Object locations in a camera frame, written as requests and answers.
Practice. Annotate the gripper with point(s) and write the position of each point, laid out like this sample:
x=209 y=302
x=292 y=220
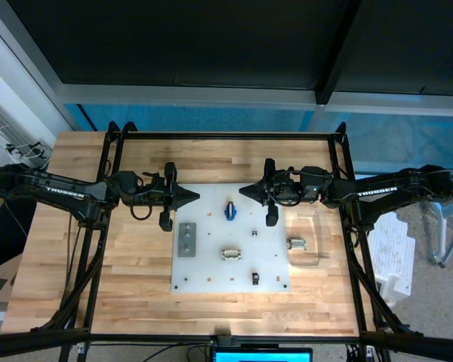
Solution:
x=169 y=169
x=270 y=167

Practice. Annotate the grey HAN10E connector insert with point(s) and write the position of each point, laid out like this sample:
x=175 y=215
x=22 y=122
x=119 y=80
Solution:
x=294 y=243

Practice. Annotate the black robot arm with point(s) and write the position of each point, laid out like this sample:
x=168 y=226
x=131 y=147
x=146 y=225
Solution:
x=60 y=190
x=381 y=193

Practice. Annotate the grey connector base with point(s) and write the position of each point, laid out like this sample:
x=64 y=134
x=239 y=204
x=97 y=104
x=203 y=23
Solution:
x=232 y=254

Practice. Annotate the blue clamp holder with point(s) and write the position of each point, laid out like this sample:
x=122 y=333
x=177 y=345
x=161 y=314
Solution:
x=230 y=211

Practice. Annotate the grey metal plate with posts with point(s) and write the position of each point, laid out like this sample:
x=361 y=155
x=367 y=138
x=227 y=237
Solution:
x=187 y=241

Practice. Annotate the clear plastic tub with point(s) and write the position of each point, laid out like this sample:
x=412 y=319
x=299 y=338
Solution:
x=306 y=226

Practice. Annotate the white task board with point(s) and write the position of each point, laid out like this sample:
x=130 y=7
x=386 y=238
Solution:
x=211 y=271

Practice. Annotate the black socket block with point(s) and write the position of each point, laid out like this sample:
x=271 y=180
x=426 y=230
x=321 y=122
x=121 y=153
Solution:
x=255 y=278

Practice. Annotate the white foam block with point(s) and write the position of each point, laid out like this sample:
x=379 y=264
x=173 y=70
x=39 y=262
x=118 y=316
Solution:
x=394 y=256

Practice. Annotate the blue laptop screen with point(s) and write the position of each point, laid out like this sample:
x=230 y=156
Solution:
x=262 y=356

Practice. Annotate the grey metal stand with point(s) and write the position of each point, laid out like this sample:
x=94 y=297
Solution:
x=441 y=226

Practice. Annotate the cardboard box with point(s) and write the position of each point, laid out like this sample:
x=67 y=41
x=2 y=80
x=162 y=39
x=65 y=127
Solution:
x=4 y=269

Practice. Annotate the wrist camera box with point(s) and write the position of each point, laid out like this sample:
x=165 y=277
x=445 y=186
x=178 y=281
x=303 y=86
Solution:
x=157 y=184
x=287 y=191

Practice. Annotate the black table camera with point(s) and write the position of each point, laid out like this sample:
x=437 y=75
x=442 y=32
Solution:
x=225 y=340

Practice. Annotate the black aluminium frame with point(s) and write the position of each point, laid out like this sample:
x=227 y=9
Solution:
x=22 y=341

